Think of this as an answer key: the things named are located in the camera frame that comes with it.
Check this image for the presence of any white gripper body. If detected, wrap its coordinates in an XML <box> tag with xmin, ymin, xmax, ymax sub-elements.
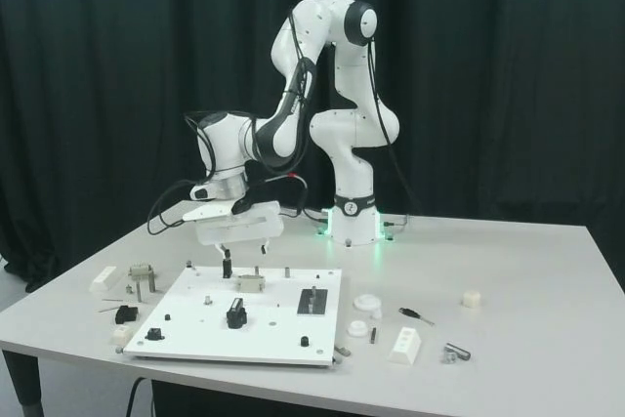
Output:
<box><xmin>193</xmin><ymin>200</ymin><xmax>285</xmax><ymax>248</ymax></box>

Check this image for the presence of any white peg holder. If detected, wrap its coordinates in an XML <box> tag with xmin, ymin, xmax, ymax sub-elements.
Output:
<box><xmin>90</xmin><ymin>266</ymin><xmax>117</xmax><ymax>294</ymax></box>
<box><xmin>388</xmin><ymin>326</ymin><xmax>425</xmax><ymax>365</ymax></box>

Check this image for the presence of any white task board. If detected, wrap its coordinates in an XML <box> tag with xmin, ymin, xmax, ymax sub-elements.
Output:
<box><xmin>121</xmin><ymin>267</ymin><xmax>345</xmax><ymax>367</ymax></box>

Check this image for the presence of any white large gear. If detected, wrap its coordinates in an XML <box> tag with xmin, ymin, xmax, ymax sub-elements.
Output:
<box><xmin>354</xmin><ymin>293</ymin><xmax>381</xmax><ymax>313</ymax></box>

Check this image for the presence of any black D-SUB plug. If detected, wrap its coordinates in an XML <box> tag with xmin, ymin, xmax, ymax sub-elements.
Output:
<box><xmin>114</xmin><ymin>305</ymin><xmax>142</xmax><ymax>325</ymax></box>

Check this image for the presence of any black curtain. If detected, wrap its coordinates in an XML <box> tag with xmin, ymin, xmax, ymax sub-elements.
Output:
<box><xmin>0</xmin><ymin>0</ymin><xmax>625</xmax><ymax>291</ymax></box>

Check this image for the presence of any small metal plug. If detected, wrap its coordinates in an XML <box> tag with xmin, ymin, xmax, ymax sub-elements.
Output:
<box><xmin>441</xmin><ymin>344</ymin><xmax>473</xmax><ymax>364</ymax></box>

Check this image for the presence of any black table leg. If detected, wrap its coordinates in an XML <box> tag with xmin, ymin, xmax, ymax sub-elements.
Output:
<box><xmin>0</xmin><ymin>349</ymin><xmax>41</xmax><ymax>417</ymax></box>

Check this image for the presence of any black cable at robot foot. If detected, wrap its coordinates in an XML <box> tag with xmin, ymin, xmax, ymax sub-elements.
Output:
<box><xmin>280</xmin><ymin>204</ymin><xmax>329</xmax><ymax>237</ymax></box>

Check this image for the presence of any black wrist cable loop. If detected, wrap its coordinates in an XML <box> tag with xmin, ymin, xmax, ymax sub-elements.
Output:
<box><xmin>147</xmin><ymin>111</ymin><xmax>255</xmax><ymax>236</ymax></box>

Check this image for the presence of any grey metal connector bracket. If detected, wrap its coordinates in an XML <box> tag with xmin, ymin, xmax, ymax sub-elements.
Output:
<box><xmin>127</xmin><ymin>264</ymin><xmax>157</xmax><ymax>282</ymax></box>

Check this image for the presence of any black plug with short cable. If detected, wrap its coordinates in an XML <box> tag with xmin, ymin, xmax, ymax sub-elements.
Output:
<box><xmin>396</xmin><ymin>307</ymin><xmax>436</xmax><ymax>326</ymax></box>

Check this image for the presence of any black cable under table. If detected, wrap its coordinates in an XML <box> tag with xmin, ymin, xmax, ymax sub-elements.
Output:
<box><xmin>127</xmin><ymin>376</ymin><xmax>153</xmax><ymax>417</ymax></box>

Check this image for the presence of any black cable hanging from elbow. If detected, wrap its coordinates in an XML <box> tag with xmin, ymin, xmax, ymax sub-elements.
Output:
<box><xmin>368</xmin><ymin>35</ymin><xmax>424</xmax><ymax>230</ymax></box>

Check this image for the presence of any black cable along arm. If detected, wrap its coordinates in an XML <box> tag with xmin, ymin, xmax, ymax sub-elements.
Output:
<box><xmin>287</xmin><ymin>11</ymin><xmax>313</xmax><ymax>110</ymax></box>

